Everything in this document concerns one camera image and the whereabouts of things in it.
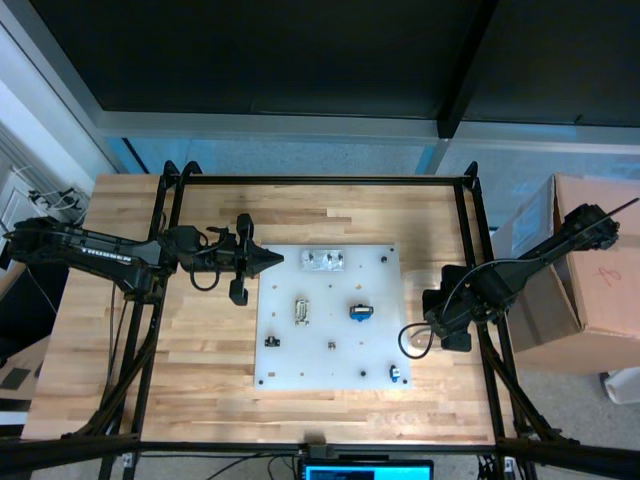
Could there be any large blue socket block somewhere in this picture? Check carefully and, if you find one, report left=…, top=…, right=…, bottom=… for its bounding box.
left=347, top=301, right=376, bottom=324

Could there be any white task board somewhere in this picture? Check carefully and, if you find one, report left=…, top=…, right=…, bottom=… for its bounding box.
left=253, top=242, right=414, bottom=392

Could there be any cardboard box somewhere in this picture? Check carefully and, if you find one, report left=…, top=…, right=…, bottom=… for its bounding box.
left=491, top=172, right=640, bottom=377

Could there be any black frame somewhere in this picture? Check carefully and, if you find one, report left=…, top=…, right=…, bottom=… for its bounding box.
left=0, top=159, right=640, bottom=480

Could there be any blue screen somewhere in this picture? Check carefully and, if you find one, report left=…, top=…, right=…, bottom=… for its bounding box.
left=297, top=459, right=435, bottom=480

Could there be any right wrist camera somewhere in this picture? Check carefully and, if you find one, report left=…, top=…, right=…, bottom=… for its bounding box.
left=439, top=330, right=474, bottom=353

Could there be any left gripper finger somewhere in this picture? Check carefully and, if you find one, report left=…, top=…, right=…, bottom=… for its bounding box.
left=248, top=242, right=285, bottom=261
left=248, top=258, right=285, bottom=278

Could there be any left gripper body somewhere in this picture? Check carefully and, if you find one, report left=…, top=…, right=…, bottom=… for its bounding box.
left=213, top=213, right=259, bottom=307

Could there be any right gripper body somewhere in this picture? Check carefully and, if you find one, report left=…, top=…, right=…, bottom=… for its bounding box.
left=421, top=285, right=474, bottom=342

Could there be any silver metal block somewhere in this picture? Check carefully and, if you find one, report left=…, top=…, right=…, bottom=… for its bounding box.
left=299, top=247, right=347, bottom=274

